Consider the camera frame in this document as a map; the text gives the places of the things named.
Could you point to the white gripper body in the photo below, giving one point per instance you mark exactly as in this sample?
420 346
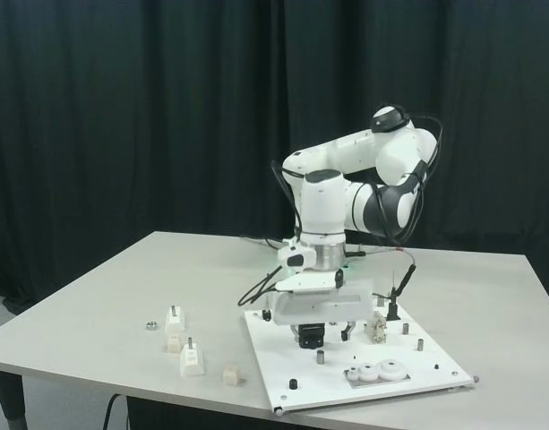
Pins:
328 307

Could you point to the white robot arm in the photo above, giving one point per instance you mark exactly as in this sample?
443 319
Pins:
323 197

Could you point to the thick metal round peg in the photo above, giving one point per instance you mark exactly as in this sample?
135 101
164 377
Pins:
320 358

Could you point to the short metal peg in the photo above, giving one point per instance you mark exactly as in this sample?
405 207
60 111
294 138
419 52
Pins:
380 301

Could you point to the small black round plug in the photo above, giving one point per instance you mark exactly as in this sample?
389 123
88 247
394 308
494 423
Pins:
293 384

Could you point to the white peg holder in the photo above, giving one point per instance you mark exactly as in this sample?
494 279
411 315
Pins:
175 322
192 362

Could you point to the black D-SUB plug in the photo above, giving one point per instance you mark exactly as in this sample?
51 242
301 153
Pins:
311 337

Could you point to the beige Ethernet plug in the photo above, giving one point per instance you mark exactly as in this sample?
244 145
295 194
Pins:
376 329

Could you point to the flat white mounting plate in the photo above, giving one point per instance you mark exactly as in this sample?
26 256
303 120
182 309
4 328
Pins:
305 282

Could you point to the small black pin plug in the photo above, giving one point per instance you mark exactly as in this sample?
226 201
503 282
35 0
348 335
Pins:
266 315

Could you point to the white small gear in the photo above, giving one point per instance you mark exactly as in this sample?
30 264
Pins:
354 371

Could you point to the white task board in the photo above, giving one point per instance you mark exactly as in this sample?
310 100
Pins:
310 376

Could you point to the white medium gear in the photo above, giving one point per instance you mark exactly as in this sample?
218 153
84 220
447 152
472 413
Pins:
367 373

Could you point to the black USB plug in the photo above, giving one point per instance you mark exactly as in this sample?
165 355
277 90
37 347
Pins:
392 310

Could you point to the white large gear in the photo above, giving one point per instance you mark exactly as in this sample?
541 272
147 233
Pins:
392 370

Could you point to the small white holder block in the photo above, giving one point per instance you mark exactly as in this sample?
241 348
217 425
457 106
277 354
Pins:
172 346
230 375

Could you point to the metal hex nut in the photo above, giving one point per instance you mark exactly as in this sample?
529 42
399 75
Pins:
151 324

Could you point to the dark table leg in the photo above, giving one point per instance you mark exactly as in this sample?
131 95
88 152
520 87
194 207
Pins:
7 398

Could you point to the black curtain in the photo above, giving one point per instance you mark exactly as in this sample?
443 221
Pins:
122 89

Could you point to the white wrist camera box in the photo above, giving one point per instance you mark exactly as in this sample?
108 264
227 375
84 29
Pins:
294 257

